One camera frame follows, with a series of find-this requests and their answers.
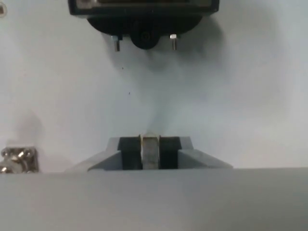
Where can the metal BNC plug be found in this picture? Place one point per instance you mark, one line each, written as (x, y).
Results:
(10, 166)

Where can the white task board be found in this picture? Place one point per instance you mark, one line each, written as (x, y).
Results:
(216, 96)

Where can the metal square peg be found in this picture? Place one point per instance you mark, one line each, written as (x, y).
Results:
(150, 154)

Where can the black D-SUB socket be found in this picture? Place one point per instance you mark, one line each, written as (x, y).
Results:
(144, 21)

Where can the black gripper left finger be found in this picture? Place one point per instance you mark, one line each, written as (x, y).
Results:
(130, 154)

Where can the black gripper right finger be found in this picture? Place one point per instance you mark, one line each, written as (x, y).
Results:
(168, 154)

